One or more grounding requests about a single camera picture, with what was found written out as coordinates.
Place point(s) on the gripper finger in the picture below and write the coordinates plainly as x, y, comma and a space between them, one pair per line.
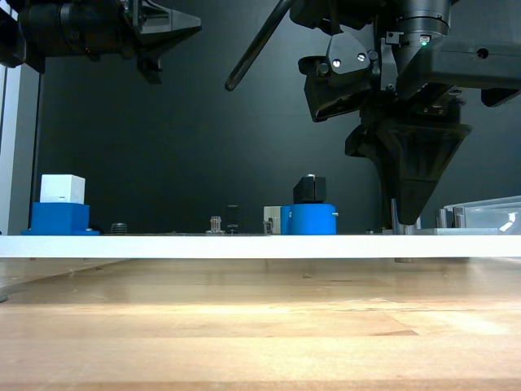
386, 179
158, 44
419, 163
185, 23

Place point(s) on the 16mm metal cylinder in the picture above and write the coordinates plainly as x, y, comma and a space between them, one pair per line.
393, 216

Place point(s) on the white taskboard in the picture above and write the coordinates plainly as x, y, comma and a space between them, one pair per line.
244, 246

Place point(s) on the thin metal peg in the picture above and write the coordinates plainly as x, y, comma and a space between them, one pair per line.
442, 218
460, 218

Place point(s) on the black block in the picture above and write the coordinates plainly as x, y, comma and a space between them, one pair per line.
309, 189

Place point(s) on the clear plastic tub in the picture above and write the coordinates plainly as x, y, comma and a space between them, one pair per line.
484, 212

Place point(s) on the grey metal plate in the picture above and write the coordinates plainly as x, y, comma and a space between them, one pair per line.
468, 231

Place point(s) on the blue round holder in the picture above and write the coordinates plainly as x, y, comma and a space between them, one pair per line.
311, 220

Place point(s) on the white connector housing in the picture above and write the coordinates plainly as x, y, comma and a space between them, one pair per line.
277, 218

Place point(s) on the small grey clamp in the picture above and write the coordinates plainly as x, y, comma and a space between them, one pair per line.
267, 228

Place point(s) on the white cube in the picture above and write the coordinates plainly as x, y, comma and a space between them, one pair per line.
61, 189

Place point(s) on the black knurled knob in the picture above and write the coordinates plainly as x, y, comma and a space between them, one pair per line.
119, 229

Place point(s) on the blue square base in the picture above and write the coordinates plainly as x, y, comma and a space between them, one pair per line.
57, 218

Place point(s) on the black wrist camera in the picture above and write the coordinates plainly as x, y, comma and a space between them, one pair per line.
338, 102

